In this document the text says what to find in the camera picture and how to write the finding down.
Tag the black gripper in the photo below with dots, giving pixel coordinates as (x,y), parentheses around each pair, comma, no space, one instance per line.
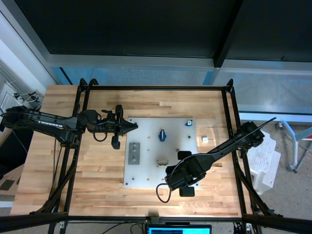
(118,126)
(187,192)

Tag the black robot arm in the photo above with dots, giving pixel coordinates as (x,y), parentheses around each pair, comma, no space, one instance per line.
(219,150)
(48,123)

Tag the blue connector holder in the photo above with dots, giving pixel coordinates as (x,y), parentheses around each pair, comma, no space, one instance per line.
(162,139)

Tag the beige multi-pin connector housing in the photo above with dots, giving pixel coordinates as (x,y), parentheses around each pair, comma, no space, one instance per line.
(161,163)

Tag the grey metal plate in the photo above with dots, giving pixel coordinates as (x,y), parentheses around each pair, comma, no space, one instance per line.
(130,156)

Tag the white task board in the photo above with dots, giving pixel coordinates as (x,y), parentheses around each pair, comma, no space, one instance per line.
(151,156)

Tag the laptop screen with blue edge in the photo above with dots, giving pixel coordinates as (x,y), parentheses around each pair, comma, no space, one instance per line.
(178,230)

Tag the clear plastic tub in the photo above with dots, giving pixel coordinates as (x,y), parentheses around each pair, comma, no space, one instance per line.
(207,148)

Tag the white foam block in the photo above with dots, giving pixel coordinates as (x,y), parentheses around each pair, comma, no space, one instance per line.
(205,140)

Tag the small blue and white clamp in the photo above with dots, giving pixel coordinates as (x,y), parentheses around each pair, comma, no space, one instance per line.
(188,123)

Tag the white styrofoam packaging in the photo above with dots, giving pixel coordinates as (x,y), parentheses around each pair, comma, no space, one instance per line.
(265,170)

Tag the grey metal stand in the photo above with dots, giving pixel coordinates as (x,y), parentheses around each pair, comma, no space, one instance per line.
(295,153)

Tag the brown cardboard box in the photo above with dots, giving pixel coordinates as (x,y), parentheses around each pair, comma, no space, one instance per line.
(17,173)

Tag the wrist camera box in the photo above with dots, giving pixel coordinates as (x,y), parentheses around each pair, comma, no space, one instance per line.
(173,179)

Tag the small black camera box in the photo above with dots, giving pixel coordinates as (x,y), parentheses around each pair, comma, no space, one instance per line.
(156,220)

